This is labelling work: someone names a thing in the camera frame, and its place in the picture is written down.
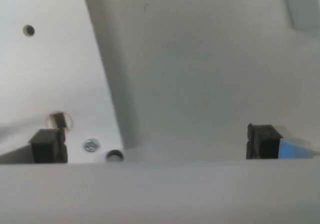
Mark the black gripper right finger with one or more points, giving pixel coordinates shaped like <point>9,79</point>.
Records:
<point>262,144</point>

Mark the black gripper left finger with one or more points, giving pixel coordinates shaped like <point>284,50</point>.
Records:
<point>47,146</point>

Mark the white task board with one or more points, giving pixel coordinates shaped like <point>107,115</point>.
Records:
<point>50,71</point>

